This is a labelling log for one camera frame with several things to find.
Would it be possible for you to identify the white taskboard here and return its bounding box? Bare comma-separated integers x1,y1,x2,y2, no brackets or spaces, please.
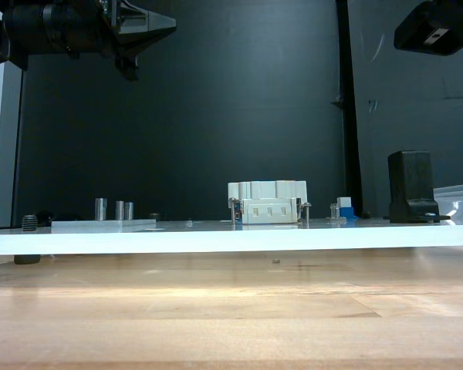
0,218,463,257

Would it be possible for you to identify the white connector housing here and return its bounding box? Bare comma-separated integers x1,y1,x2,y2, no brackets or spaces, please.
227,180,308,209

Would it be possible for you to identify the black aluminium frame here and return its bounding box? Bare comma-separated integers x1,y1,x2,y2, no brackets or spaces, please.
330,0,367,220

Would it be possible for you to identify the clear plastic tub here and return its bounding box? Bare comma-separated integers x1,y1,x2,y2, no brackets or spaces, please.
433,182,463,227

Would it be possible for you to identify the black rubber board foot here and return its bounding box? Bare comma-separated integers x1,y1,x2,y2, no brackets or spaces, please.
13,254,42,266

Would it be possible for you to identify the white three-slot connector socket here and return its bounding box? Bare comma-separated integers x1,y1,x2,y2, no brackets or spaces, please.
240,197,299,225

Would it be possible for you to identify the tall black holder block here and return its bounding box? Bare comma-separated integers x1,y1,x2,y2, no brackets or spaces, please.
387,150,451,225

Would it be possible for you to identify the blue connector block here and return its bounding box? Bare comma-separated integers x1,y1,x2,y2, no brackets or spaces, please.
338,206,359,225

